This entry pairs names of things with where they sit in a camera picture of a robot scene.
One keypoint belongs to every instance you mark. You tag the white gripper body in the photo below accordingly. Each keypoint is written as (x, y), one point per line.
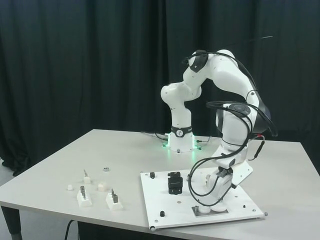
(243, 175)

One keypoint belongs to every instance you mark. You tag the small white box dark window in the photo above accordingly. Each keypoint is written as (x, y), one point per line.
(228, 162)

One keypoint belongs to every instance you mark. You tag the white round peg holder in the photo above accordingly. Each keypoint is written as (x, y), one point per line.
(83, 203)

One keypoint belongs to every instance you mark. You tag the white large gear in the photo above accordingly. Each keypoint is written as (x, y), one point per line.
(219, 208)

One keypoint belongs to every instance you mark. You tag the black curtain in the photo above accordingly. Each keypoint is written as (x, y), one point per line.
(50, 50)

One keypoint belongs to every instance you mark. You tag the metal BNC plug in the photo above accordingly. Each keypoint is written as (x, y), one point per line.
(188, 178)

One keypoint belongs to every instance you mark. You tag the white small gear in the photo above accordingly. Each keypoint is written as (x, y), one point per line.
(69, 187)

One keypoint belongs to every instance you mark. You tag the metal large square peg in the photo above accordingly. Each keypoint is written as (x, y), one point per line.
(115, 199)

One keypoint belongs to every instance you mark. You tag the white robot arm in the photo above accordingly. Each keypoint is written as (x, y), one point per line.
(180, 92)

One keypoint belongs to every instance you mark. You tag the small white bolt holder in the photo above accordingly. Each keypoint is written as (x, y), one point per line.
(87, 180)

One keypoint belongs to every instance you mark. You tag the small white cube holder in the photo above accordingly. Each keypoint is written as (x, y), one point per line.
(102, 187)

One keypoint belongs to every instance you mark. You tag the black table leg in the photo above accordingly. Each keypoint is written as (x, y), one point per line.
(10, 222)

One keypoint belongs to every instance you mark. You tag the black D-SUB plug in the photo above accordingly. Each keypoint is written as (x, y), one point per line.
(175, 185)

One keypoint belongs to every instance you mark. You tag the metal nut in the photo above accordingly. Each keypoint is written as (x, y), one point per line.
(106, 169)

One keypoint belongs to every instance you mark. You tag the white square peg holder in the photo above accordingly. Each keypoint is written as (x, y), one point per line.
(115, 206)

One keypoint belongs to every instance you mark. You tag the white task board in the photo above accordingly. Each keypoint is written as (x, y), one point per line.
(162, 195)

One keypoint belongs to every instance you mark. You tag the metal bolt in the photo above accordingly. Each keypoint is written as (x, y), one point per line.
(85, 173)

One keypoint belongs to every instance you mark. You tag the black round knob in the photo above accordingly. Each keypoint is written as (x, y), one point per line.
(162, 213)

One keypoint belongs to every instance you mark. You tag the metal large round peg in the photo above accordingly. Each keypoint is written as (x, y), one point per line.
(82, 191)

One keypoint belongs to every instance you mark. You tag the white medium gear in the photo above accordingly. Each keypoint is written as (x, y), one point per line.
(205, 209)

